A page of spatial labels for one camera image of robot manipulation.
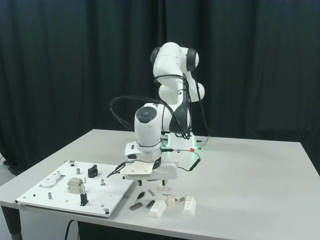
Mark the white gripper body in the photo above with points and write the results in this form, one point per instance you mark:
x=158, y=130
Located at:
x=167, y=171

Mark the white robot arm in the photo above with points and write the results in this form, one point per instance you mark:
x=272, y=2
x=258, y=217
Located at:
x=167, y=62

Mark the thin metal peg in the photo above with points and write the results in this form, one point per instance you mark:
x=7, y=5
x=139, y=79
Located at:
x=167, y=195

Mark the metal square peg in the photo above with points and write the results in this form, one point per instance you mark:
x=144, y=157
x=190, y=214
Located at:
x=150, y=203
x=135, y=206

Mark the small metal peg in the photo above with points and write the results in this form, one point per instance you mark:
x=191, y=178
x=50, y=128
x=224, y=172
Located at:
x=181, y=199

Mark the white peg holder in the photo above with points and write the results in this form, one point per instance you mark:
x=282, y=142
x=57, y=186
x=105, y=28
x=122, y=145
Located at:
x=188, y=207
x=156, y=210

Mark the round metal waterproof plug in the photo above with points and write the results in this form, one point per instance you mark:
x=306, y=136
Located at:
x=72, y=163

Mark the small white cube holder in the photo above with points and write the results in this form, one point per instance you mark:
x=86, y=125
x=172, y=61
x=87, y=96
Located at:
x=163, y=188
x=171, y=201

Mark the white task board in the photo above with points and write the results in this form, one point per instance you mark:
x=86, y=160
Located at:
x=112, y=192

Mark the metal BNC plug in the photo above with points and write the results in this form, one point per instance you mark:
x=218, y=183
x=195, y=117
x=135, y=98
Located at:
x=102, y=181

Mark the white medium gear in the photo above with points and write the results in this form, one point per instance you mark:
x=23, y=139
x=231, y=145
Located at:
x=60, y=176

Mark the white large gear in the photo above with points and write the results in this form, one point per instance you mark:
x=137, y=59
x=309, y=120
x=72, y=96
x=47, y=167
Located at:
x=45, y=184

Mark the black table leg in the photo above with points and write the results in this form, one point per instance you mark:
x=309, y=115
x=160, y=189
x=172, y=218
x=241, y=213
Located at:
x=10, y=222

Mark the black curtain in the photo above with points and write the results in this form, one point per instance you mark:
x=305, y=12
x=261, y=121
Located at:
x=50, y=50

